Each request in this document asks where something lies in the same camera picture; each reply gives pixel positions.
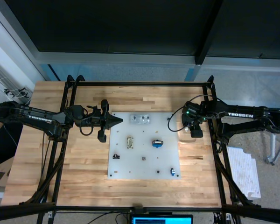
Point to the blue D-sub connector mount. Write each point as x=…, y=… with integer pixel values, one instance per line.
x=157, y=144

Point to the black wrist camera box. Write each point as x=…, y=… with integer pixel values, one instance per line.
x=197, y=133

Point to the white foam block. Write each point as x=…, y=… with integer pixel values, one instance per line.
x=242, y=170

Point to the laptop screen with blue edge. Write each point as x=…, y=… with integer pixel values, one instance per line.
x=161, y=220

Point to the black aluminium frame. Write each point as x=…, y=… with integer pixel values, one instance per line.
x=95, y=207

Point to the brown cardboard box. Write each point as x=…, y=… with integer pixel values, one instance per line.
x=2, y=186

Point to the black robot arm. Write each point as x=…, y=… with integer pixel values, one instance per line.
x=247, y=114
x=37, y=115

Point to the small black camera box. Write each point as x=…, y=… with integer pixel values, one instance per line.
x=138, y=209

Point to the grey multi-pin connector housing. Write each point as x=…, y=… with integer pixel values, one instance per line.
x=130, y=142

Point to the small blue RJ45 socket mount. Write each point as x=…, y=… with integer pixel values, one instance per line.
x=172, y=172

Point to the white task board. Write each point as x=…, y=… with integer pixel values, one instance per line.
x=142, y=144

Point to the aluminium plate with three posts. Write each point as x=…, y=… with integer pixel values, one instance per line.
x=136, y=121

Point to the clear plastic tub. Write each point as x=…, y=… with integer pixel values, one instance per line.
x=186, y=140

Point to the black clamp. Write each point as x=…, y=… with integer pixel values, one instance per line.
x=116, y=156

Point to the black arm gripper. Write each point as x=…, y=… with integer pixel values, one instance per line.
x=189, y=120
x=100, y=119

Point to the grey metal stand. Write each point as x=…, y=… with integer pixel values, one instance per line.
x=271, y=149

